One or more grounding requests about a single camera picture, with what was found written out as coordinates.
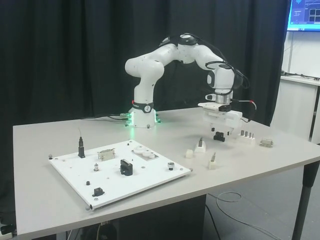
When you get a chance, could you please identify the white task board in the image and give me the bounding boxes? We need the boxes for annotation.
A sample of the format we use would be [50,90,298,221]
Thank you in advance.
[47,139,194,211]

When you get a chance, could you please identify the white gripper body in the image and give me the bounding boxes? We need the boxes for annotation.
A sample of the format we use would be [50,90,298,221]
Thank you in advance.
[202,109,244,130]

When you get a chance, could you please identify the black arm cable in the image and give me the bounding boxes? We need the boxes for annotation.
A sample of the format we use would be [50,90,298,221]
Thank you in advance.
[159,32,250,101]

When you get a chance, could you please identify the white peg holder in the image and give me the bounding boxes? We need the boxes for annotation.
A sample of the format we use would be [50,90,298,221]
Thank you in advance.
[237,133,256,144]

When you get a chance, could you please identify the black block plug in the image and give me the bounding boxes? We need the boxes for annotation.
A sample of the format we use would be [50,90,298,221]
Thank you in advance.
[119,158,134,176]

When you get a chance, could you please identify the blue screen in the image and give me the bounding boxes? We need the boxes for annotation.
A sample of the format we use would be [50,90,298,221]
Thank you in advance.
[286,0,320,33]

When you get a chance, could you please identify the black table leg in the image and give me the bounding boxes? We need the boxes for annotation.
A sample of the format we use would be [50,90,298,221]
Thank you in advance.
[291,162,320,240]

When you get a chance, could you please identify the black curtain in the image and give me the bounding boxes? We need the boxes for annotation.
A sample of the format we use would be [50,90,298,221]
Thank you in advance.
[0,0,293,226]

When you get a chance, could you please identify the beige metal connector block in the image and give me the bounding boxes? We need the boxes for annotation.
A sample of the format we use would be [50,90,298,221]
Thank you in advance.
[259,138,274,149]

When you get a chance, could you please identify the black D-SUB plug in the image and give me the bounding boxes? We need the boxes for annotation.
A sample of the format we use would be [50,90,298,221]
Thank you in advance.
[213,131,228,143]

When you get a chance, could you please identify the white wedge plug holder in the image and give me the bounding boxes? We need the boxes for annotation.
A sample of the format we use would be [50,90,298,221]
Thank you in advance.
[194,141,208,154]

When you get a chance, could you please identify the black plug with thin cable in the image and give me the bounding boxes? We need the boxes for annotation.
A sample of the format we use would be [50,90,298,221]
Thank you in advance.
[77,126,87,159]

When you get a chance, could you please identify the black cables at arm foot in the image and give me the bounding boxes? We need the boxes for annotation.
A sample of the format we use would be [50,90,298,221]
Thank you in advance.
[81,113,132,123]

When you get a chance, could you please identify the grey floor cable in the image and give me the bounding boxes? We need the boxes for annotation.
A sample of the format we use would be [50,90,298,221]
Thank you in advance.
[215,191,320,240]

